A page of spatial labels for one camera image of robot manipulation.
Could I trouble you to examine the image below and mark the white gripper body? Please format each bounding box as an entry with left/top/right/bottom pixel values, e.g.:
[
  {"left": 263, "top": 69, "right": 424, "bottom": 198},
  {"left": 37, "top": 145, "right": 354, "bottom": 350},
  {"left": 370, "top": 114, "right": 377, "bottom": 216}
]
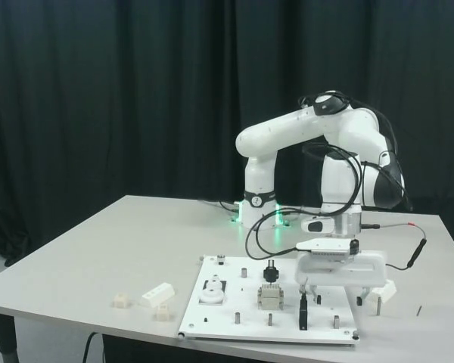
[{"left": 294, "top": 250, "right": 387, "bottom": 288}]

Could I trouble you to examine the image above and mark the black USB plug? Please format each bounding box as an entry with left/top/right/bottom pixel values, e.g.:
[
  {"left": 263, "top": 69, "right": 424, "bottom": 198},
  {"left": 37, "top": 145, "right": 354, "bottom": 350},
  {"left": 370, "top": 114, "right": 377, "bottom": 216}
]
[{"left": 298, "top": 296, "right": 311, "bottom": 331}]

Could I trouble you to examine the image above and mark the white wedge holder with holes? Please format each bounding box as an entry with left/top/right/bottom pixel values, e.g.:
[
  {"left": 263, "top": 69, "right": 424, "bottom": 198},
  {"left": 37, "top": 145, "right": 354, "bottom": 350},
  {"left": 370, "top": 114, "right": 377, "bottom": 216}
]
[{"left": 368, "top": 279, "right": 397, "bottom": 303}]

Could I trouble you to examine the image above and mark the black waterproof plug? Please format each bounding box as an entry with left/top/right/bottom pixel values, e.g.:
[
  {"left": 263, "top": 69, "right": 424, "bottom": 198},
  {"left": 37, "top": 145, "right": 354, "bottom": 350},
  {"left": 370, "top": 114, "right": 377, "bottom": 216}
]
[{"left": 263, "top": 259, "right": 279, "bottom": 284}]

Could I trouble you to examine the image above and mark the white task board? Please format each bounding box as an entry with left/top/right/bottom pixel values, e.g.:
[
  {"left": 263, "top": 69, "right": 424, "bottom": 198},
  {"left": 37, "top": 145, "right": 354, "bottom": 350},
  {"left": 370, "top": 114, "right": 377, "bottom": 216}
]
[{"left": 177, "top": 255, "right": 361, "bottom": 340}]

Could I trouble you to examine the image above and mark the white medium gear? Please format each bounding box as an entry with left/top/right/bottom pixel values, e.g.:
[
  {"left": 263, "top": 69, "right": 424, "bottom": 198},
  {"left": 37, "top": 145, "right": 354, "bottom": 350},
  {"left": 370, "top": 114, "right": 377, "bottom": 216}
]
[{"left": 199, "top": 287, "right": 225, "bottom": 305}]

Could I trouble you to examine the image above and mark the long white holder with holes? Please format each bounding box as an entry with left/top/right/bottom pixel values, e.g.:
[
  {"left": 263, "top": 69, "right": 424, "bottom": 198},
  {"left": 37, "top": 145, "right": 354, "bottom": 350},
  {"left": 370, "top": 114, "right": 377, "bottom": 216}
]
[{"left": 140, "top": 282, "right": 177, "bottom": 308}]

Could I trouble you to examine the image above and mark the black curtain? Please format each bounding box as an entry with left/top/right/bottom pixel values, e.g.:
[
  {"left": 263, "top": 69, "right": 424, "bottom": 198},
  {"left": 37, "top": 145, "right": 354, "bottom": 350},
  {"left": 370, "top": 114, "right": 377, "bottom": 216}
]
[{"left": 0, "top": 0, "right": 454, "bottom": 268}]

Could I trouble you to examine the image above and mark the dark table leg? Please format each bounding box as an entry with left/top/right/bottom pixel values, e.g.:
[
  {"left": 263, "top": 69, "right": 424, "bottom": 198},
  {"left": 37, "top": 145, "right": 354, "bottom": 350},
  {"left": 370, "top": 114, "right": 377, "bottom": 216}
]
[{"left": 0, "top": 312, "right": 16, "bottom": 363}]

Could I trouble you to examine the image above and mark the thin black rod on wire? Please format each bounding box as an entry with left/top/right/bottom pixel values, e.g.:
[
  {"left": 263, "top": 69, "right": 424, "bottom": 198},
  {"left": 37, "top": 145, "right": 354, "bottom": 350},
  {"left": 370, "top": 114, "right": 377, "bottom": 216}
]
[{"left": 362, "top": 221, "right": 428, "bottom": 271}]

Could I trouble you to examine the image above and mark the looping black wrist cable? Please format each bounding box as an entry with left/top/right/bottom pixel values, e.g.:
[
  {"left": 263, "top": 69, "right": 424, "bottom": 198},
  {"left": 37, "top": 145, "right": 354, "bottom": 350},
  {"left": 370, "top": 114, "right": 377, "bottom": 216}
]
[{"left": 245, "top": 143, "right": 366, "bottom": 260}]

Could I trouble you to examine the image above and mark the black cable at arm foot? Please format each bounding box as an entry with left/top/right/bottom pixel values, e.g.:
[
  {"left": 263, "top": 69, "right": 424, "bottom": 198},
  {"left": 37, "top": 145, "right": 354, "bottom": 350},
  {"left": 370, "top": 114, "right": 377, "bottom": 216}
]
[{"left": 198, "top": 198, "right": 244, "bottom": 213}]

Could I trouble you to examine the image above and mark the black cable bundle on arm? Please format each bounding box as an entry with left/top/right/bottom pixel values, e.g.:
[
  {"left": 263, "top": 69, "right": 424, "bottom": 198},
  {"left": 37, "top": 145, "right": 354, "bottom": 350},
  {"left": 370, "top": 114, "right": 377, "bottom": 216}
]
[{"left": 297, "top": 90, "right": 413, "bottom": 213}]

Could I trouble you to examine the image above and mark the black cable under table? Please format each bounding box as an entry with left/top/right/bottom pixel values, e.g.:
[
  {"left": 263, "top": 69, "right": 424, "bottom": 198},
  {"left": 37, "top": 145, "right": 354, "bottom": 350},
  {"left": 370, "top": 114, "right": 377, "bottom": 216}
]
[{"left": 83, "top": 331, "right": 104, "bottom": 363}]

